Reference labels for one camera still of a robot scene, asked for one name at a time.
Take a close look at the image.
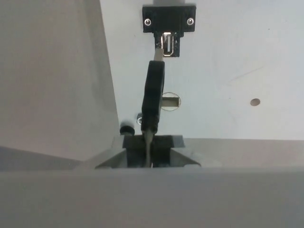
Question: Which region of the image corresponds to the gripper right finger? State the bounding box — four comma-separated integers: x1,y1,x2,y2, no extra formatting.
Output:
152,134,202,168

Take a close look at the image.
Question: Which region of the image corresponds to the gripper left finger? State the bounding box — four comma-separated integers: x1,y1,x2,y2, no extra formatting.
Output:
95,134,147,169

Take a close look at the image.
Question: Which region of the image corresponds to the black USB plug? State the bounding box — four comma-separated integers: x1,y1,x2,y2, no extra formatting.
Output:
141,46,166,168

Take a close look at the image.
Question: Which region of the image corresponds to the white task board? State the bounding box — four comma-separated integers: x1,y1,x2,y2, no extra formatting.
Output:
99,0,304,143

